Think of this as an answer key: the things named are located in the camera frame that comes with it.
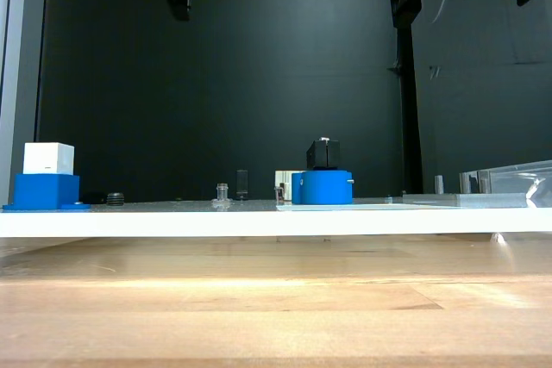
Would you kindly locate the white taskboard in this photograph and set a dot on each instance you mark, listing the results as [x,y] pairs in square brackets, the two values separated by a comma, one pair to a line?
[172,223]

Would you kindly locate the black clamp block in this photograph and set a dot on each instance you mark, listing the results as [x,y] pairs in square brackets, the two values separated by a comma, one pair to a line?
[323,154]

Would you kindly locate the dark translucent bar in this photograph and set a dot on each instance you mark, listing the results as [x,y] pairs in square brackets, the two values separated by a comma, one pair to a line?
[242,182]

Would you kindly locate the white cube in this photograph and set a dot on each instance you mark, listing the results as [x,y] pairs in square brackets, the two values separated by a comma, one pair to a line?
[43,157]

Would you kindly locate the clear plastic tub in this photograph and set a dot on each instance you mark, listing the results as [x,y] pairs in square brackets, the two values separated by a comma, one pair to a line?
[513,178]

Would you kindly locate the white connector housing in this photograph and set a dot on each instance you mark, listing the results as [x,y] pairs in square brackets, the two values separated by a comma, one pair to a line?
[285,180]

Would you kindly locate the clear plastic fitting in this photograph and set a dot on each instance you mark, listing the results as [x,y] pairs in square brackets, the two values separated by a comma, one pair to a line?
[222,195]

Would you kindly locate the blue round holder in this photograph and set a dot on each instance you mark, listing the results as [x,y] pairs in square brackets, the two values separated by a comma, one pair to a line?
[325,189]

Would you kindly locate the small silver connector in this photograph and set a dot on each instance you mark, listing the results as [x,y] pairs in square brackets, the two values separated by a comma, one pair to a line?
[279,195]

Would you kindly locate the black threaded set screw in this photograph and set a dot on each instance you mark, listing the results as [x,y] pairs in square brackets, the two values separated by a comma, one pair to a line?
[115,199]

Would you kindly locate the blue square base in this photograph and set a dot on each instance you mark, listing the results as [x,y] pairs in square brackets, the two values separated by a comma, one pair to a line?
[43,191]

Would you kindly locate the small grey post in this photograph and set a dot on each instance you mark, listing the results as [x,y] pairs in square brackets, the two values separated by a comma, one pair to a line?
[439,185]

